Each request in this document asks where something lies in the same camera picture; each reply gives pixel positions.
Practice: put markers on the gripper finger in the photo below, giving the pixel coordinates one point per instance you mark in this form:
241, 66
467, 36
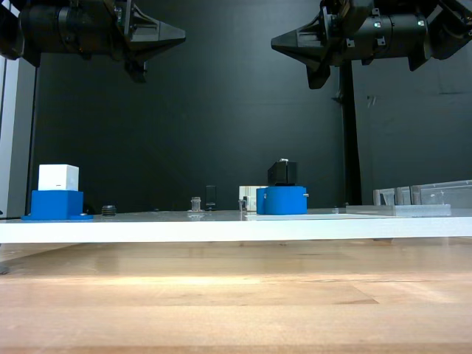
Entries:
155, 31
306, 38
304, 58
155, 51

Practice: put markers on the beige connector housing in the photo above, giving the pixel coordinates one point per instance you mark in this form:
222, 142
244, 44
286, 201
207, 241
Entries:
250, 193

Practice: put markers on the white cube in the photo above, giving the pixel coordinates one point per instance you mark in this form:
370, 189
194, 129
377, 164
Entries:
57, 177

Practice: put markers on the thin grey metal peg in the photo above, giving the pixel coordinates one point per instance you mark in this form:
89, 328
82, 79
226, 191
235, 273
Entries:
398, 195

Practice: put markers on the small black knurled knob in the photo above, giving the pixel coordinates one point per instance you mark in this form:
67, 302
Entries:
109, 210

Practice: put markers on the white board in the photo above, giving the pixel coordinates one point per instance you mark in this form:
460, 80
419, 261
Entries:
147, 230

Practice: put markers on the clear plastic tub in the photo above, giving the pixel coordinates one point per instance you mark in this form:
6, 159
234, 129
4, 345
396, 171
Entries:
453, 191

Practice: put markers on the grey aluminium block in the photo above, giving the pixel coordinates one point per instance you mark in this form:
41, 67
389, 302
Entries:
424, 210

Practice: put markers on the black metal frame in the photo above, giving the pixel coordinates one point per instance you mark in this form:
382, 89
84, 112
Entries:
350, 147

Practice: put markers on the blue round mount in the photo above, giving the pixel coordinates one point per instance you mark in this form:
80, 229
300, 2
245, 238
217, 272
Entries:
285, 201

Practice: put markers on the small grey metal post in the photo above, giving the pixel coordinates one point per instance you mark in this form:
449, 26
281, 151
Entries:
242, 205

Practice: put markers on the small blue square mount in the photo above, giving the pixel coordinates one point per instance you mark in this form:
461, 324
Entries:
55, 204

